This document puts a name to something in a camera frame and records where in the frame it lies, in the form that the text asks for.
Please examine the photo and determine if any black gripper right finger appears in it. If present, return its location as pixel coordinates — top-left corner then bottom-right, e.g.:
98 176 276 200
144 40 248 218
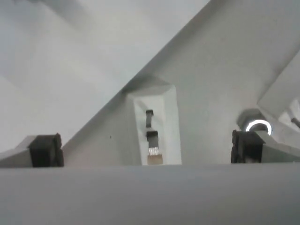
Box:
230 130 300 164

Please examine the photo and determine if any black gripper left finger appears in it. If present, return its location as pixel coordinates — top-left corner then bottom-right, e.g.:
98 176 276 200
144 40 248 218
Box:
0 133 65 169

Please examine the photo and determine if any metal square peg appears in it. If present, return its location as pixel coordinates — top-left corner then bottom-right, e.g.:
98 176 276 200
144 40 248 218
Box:
145 130 164 165

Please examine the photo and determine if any white peg holder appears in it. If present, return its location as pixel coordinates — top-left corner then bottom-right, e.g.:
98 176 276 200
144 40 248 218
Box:
236 92 300 152
127 81 183 166

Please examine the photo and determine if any silver metal ring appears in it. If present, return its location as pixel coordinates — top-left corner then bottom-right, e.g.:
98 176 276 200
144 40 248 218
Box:
245 119 273 136

